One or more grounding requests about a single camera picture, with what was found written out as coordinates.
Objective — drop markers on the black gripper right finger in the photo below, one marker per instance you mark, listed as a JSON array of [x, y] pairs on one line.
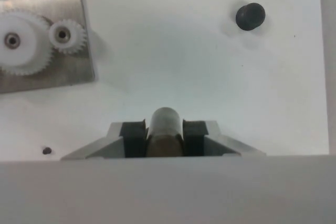
[[195, 138]]

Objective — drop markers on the white task board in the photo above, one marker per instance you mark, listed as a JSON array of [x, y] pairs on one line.
[[168, 58]]

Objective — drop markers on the white medium gear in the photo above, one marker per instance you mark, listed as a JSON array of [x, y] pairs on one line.
[[19, 41]]

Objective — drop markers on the metal round peg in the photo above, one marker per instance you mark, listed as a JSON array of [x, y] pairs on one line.
[[164, 132]]

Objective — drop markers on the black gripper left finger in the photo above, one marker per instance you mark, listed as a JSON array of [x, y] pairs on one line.
[[132, 140]]

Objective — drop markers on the white small gear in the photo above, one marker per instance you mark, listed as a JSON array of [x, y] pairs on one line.
[[66, 36]]

